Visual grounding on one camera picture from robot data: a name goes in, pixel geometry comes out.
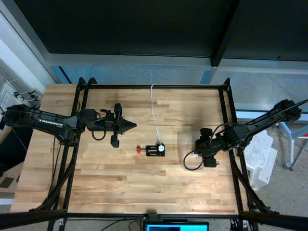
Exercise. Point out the black vise red knob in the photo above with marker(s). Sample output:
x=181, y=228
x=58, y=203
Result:
x=152, y=151

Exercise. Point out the white receptacle socket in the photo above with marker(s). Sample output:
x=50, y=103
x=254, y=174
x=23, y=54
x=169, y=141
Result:
x=161, y=147

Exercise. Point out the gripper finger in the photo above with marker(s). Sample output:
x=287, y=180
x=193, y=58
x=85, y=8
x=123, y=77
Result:
x=126, y=128
x=126, y=122

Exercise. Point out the white foam packing block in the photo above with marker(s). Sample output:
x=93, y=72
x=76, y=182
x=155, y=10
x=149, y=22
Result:
x=260, y=163

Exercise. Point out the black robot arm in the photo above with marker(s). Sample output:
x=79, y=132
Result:
x=260, y=120
x=48, y=121

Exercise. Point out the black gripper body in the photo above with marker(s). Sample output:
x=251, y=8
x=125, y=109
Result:
x=209, y=146
x=108, y=125

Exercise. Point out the clear plastic tub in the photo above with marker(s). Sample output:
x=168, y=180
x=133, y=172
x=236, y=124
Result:
x=183, y=144

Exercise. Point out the grey metal stand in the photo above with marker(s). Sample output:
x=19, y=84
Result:
x=291, y=154

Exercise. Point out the blue laptop screen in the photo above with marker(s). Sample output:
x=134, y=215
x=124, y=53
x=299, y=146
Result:
x=175, y=227

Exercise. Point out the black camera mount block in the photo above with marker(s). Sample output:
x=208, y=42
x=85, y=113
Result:
x=153, y=216

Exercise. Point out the brown cardboard box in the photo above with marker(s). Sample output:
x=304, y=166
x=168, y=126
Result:
x=10, y=172

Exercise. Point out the black metal frame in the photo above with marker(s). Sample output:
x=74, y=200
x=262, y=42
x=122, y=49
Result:
x=120, y=85

